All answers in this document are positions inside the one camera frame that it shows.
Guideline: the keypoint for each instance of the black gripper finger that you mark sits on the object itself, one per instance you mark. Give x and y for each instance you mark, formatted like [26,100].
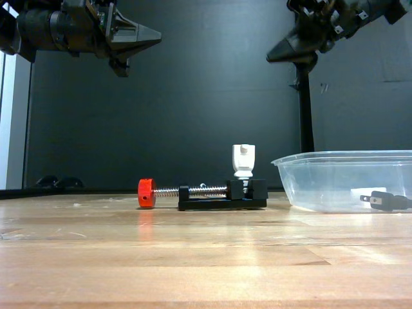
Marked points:
[128,48]
[289,51]
[128,30]

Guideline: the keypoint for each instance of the black power plug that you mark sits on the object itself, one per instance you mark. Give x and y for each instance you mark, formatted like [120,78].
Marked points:
[386,201]

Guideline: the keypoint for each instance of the white power socket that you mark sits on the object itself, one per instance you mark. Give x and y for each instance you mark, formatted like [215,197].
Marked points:
[243,161]

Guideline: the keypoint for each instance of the clear plastic tub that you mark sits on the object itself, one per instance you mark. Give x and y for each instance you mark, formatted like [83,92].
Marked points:
[322,180]

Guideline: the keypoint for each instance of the black clamp with red knob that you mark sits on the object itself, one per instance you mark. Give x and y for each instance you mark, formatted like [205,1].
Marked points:
[222,203]

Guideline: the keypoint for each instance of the black wall post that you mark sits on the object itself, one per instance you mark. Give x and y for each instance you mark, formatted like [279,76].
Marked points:
[305,112]

